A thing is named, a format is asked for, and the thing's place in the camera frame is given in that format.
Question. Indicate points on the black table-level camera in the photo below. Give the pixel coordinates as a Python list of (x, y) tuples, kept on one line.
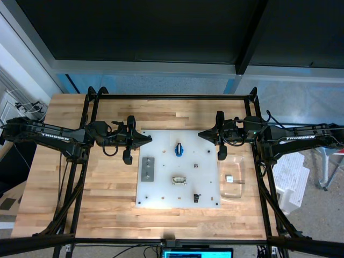
[(172, 243)]

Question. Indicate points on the small white connector block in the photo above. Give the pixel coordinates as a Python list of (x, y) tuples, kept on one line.
[(229, 179)]

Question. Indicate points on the clear plastic tub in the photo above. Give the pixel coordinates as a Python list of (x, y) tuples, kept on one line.
[(228, 164)]

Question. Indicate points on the laptop screen with blue edge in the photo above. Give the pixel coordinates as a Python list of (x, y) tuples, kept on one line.
[(197, 254)]

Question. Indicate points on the black USB socket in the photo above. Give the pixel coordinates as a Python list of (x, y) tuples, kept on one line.
[(195, 200)]

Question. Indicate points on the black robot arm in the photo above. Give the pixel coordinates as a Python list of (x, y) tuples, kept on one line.
[(298, 138), (53, 135)]

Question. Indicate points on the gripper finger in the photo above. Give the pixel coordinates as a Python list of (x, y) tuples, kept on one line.
[(140, 143), (211, 131), (141, 136), (211, 137)]

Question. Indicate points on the grey metal plate with pegs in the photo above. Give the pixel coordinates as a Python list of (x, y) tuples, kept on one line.
[(143, 169)]

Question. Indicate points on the black USB plug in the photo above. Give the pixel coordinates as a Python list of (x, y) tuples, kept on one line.
[(198, 195)]

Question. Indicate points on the grey metal chair frame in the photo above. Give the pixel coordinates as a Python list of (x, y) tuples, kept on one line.
[(325, 166)]

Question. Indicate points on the blue connector clamp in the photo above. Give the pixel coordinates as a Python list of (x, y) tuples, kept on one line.
[(178, 151)]

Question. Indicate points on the brown cardboard box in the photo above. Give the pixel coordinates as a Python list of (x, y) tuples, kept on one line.
[(13, 193)]

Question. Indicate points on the white task board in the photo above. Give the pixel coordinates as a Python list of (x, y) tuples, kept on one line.
[(166, 188)]

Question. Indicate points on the black metal frame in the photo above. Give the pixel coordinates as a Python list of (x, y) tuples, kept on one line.
[(172, 96)]

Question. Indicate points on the beige multi-pin connector housing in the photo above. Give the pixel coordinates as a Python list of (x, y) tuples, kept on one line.
[(179, 180)]

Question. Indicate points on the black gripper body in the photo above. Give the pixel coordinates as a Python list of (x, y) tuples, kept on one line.
[(130, 142), (221, 135)]

